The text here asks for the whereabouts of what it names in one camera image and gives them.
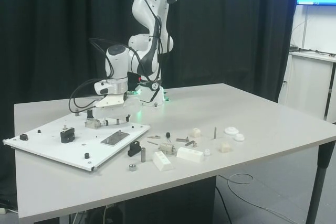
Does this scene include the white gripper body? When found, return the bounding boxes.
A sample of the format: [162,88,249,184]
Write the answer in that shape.
[93,97,140,120]

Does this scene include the black block plug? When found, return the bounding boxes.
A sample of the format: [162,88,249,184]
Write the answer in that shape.
[128,142,141,157]

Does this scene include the beige connector plug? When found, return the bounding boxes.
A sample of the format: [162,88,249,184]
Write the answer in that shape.
[156,143,173,153]

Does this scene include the white long holder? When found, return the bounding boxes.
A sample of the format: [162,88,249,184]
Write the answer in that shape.
[176,147,206,162]
[152,151,175,172]

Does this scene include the white task board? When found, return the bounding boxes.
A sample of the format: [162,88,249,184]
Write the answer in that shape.
[2,109,151,173]

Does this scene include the black curtain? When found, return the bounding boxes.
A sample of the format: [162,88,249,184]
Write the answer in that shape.
[0,0,302,141]

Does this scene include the white cabinet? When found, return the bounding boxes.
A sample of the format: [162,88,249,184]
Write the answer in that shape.
[278,50,336,125]

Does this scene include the black table leg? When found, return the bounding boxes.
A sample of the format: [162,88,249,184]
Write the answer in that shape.
[306,140,336,224]

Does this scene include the black cable bundle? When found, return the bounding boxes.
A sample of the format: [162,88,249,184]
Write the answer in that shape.
[68,0,164,116]

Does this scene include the grey floor cable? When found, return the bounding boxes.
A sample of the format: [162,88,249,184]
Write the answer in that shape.
[216,173,308,224]

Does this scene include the black cables on cabinet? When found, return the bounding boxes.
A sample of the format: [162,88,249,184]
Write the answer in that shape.
[289,46,336,57]

